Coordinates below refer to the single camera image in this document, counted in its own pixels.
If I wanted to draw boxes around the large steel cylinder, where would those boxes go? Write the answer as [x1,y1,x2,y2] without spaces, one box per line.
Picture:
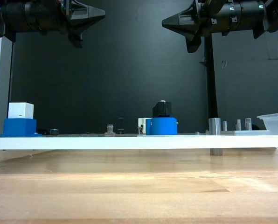
[208,118,223,156]

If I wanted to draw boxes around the blue round holder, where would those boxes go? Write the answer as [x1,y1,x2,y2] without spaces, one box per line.
[145,117,179,136]

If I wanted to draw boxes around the white cube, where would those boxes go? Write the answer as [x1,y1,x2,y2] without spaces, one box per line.
[7,102,35,120]

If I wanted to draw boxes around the small metal gear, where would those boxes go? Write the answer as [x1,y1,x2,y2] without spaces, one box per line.
[104,124,116,135]

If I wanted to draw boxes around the small black block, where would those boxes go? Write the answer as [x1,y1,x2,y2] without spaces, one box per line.
[117,118,125,134]

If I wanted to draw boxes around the blue square holder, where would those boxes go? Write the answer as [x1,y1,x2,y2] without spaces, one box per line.
[0,118,43,138]

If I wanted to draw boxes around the white board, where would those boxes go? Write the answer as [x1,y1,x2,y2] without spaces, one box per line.
[0,133,278,151]

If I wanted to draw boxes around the clear plastic tub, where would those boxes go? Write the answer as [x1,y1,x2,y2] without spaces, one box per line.
[257,112,278,136]

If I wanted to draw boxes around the black frame post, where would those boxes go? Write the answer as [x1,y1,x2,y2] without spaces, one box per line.
[201,36,219,119]

